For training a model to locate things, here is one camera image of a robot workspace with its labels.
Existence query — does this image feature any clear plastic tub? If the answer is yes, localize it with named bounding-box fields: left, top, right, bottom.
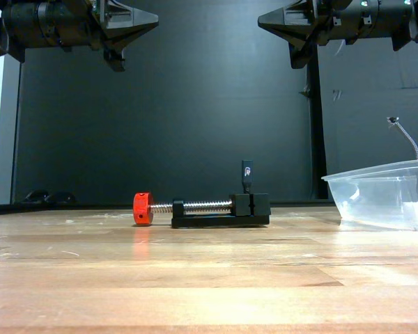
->
left=320, top=159, right=418, bottom=232

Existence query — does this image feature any black vise with orange knob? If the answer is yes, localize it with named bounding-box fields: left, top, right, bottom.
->
left=132, top=191, right=271, bottom=230

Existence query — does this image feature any black USB-C socket adapter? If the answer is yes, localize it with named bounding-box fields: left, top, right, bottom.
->
left=241, top=159, right=254, bottom=195

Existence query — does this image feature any black aluminium frame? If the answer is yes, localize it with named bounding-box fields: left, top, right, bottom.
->
left=0, top=189, right=335, bottom=216

